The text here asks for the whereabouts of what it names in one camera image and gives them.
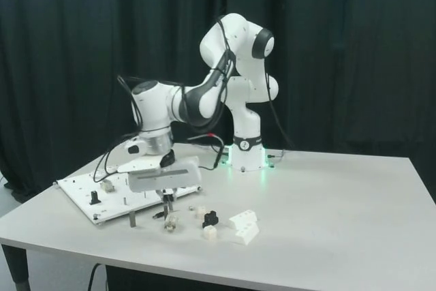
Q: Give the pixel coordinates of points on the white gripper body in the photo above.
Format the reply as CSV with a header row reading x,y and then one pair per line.
x,y
163,176

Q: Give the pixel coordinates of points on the metal round peg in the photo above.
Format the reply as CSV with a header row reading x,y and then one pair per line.
x,y
166,210

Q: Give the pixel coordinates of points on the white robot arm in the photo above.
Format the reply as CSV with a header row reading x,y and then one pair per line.
x,y
245,66

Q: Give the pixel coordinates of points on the small white peg holder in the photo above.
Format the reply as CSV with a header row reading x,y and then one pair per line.
x,y
210,233
201,211

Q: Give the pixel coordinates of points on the metal square peg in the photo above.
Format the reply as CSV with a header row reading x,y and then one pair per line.
x,y
132,220

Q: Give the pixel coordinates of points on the small black USB plug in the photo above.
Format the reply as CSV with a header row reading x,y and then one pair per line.
x,y
157,216

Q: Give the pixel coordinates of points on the flat white mounting plate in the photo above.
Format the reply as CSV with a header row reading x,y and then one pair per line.
x,y
141,165

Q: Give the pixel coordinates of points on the clear Ethernet plug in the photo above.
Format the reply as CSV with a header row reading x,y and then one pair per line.
x,y
171,225

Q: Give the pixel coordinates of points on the black D-SUB plug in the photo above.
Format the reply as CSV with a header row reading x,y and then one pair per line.
x,y
209,220

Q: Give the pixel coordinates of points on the white task board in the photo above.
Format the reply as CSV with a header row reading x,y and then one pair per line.
x,y
102,207

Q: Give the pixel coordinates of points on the large white slanted holder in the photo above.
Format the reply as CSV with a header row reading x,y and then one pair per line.
x,y
242,217
245,234

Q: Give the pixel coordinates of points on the dark table leg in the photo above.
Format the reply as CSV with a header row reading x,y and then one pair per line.
x,y
13,267

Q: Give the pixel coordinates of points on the black curtain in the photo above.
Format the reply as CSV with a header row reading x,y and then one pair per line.
x,y
340,32

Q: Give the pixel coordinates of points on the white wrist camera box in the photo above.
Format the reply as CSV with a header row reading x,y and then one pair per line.
x,y
136,147

